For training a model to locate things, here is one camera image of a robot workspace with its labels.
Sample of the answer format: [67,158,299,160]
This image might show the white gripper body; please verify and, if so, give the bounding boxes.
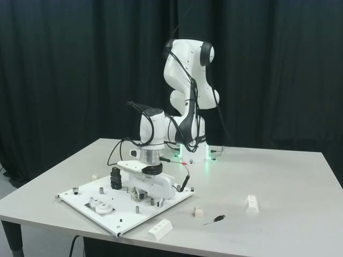
[128,172,177,201]

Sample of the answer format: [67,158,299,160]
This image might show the black rod with red tag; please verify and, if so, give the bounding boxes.
[176,160,192,193]

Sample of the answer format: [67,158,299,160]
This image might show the white holder with holes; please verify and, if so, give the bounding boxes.
[245,195,260,215]
[147,218,173,240]

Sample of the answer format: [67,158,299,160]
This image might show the black D-SUB plug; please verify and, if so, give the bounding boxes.
[109,167,124,190]

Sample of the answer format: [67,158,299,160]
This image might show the white task board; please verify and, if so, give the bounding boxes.
[55,171,196,238]

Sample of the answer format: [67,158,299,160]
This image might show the white large gear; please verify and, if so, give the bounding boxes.
[95,203,112,216]

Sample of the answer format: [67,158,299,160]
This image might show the black USB plug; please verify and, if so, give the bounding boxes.
[203,215,226,226]

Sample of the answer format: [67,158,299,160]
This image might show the black curtains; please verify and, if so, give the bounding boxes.
[0,0,343,186]

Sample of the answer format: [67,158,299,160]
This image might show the black table leg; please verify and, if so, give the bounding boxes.
[0,220,24,257]

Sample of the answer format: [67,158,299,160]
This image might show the black looping wrist cable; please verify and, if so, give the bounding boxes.
[107,137,143,167]

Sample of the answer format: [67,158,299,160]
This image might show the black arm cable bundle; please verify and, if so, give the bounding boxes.
[127,40,206,150]

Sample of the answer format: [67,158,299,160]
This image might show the black cable under table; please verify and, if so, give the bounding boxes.
[69,235,81,257]

